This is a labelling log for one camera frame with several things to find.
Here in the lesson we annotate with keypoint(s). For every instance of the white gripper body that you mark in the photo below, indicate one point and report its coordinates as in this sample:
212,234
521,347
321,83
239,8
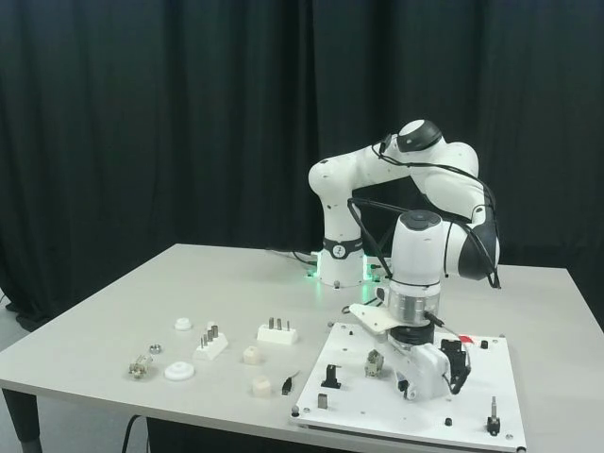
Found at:
424,373

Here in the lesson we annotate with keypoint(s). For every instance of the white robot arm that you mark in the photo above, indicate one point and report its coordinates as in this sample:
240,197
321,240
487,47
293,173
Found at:
415,245

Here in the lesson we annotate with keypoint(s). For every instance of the white task board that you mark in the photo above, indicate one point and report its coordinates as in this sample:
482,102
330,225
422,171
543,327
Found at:
424,415

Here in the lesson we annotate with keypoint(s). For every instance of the white mounting plate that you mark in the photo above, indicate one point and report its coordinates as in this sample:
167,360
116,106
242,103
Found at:
373,318

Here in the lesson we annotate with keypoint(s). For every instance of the black USB plug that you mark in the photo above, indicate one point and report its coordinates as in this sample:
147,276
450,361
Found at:
286,386

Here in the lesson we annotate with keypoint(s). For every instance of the white square peg holder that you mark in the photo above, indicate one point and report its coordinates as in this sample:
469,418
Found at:
278,336

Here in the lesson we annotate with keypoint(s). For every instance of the cream plug holder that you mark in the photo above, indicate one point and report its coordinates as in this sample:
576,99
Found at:
260,385
252,355

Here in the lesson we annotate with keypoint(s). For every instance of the white round peg holder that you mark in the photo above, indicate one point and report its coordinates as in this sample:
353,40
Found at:
212,348

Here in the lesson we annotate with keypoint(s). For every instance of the white large gear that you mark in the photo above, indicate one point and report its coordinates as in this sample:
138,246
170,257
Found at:
179,371

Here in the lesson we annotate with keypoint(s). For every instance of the white small gear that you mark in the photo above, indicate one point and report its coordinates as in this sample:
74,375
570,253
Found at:
183,324

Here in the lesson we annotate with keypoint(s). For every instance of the metal nut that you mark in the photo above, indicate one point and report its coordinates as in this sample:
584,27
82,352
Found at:
155,349

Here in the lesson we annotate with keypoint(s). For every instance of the metal plug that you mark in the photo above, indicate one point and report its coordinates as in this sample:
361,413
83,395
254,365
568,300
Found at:
139,366

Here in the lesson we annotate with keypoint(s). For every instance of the black curtain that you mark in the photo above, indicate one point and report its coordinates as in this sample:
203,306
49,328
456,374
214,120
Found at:
189,118

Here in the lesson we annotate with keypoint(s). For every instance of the dark table leg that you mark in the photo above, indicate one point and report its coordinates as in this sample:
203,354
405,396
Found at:
20,417

